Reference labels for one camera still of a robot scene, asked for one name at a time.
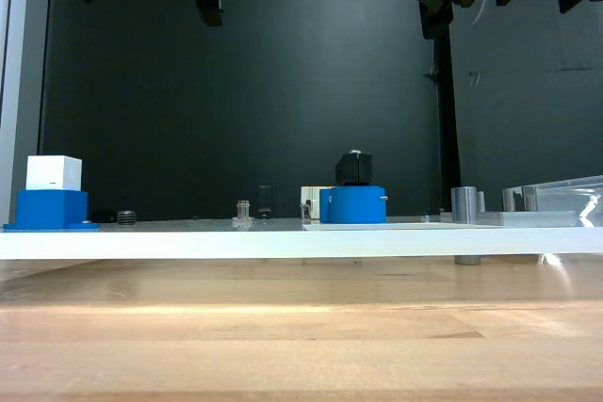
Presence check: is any silver 16mm metal cylinder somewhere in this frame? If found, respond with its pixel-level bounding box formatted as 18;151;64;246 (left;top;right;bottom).
450;185;481;265

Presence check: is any dark translucent cylinder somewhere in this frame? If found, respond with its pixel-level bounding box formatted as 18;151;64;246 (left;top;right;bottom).
257;184;274;220

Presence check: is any white taskboard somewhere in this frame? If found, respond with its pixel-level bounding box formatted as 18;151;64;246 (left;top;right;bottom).
0;217;603;262

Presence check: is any black block with screw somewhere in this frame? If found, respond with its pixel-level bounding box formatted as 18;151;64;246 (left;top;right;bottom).
334;150;374;186

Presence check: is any clear plastic tub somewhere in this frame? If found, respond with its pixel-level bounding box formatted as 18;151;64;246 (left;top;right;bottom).
501;174;603;230

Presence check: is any white cube plug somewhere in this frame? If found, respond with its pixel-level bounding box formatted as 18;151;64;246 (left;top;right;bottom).
25;154;84;192

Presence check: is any blue round holder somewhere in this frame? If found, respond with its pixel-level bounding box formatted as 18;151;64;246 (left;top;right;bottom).
318;185;390;225

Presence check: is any white connector housing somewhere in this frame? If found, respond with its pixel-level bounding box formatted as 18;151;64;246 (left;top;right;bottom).
300;185;322;220

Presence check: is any grey metal plate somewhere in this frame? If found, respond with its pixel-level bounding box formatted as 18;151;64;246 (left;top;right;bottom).
439;210;579;228

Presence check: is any blue square socket base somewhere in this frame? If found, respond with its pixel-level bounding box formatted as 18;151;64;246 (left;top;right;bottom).
2;188;101;233

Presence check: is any black wall post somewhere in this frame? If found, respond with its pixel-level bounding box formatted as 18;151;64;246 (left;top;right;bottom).
423;37;465;214

